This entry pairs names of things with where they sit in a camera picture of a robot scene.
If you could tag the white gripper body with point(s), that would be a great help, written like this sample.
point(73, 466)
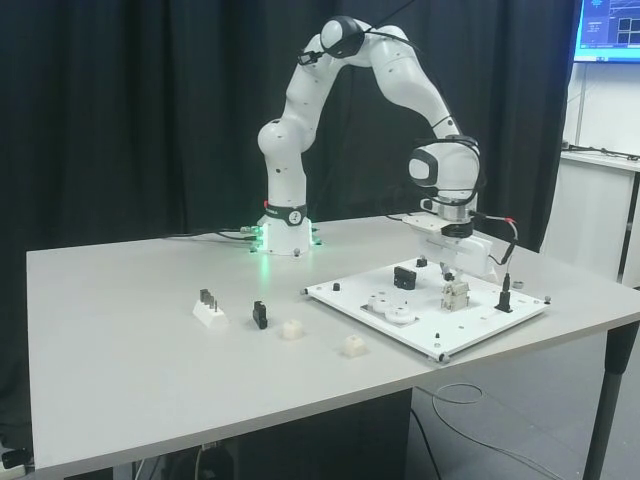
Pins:
point(460, 255)

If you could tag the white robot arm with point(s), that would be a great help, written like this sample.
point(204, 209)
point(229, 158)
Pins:
point(285, 175)

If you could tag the flat white mounting plate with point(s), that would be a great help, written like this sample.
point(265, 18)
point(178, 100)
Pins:
point(425, 224)

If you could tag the white task board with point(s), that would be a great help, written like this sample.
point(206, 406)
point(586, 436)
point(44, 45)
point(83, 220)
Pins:
point(450, 330)

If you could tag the white large gear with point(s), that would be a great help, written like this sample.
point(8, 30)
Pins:
point(400, 316)

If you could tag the white medium gear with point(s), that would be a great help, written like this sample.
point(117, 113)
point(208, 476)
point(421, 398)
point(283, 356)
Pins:
point(380, 304)

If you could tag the small white plug holder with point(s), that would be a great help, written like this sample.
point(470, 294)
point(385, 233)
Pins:
point(292, 331)
point(354, 347)

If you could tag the black D-SUB plug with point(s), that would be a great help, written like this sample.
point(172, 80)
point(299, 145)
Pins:
point(259, 315)

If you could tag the black table leg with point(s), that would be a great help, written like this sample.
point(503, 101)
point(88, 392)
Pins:
point(607, 400)

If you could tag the white square peg holder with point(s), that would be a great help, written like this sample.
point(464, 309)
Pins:
point(212, 320)

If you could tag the metal large square peg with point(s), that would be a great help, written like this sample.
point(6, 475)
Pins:
point(204, 296)

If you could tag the blue screen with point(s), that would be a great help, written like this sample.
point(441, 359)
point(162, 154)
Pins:
point(610, 30)

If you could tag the black curtain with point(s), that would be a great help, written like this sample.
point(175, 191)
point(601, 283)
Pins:
point(125, 100)

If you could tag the white power strip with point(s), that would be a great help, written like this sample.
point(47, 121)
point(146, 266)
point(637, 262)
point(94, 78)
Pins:
point(10, 470)

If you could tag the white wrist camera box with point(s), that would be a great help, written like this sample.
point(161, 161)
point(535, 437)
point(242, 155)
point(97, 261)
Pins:
point(429, 204)

